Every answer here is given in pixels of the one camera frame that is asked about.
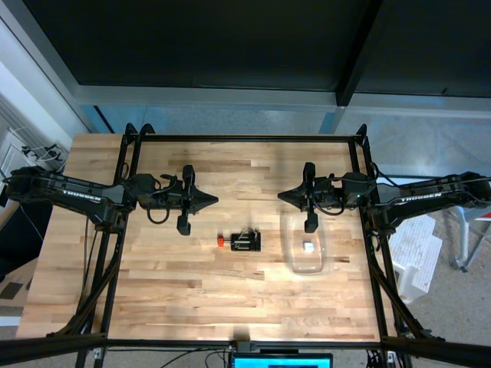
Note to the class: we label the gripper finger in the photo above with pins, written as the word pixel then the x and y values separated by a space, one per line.
pixel 296 192
pixel 200 205
pixel 201 196
pixel 296 201

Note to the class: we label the small white block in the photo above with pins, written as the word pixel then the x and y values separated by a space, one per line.
pixel 308 247

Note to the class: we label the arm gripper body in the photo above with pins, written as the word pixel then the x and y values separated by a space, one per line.
pixel 312 224
pixel 184 226

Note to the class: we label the clear plastic tub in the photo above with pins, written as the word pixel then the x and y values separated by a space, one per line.
pixel 307 269

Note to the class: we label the black table-level camera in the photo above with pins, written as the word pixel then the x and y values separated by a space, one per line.
pixel 245 346

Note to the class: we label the cardboard box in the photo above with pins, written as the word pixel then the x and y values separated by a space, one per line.
pixel 15 274

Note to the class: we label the black upright post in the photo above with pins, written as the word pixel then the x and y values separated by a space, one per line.
pixel 356 57

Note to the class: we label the black aluminium frame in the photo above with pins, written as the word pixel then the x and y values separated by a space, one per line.
pixel 245 138

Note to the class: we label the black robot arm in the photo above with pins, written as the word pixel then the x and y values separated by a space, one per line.
pixel 420 198
pixel 84 196

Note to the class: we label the orange knob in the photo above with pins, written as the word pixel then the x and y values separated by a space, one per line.
pixel 221 241

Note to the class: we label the grey metal chair frame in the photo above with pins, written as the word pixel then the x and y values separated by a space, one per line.
pixel 465 237

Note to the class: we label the blue laptop screen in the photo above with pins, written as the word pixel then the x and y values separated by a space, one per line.
pixel 280 362

